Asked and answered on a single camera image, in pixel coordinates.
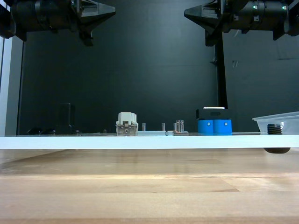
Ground grey connector housing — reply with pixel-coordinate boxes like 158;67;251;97
115;112;139;136

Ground blue black connector socket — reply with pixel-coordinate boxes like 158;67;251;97
195;106;233;136

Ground black pillar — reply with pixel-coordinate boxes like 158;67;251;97
214;44;229;110

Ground black clamp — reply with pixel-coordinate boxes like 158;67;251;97
55;102;77;135

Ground clear plastic tub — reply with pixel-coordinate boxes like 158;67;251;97
251;111;299;136

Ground small metal socket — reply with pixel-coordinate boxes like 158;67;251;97
174;119;189;136

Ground black screw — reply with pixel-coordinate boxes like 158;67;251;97
267;123;283;135

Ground aluminium block with posts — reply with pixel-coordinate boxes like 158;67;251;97
137;123;178;137

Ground black rubber board foot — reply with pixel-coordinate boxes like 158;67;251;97
263;147;292;154

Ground white task board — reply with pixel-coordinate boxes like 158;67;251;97
0;133;299;150

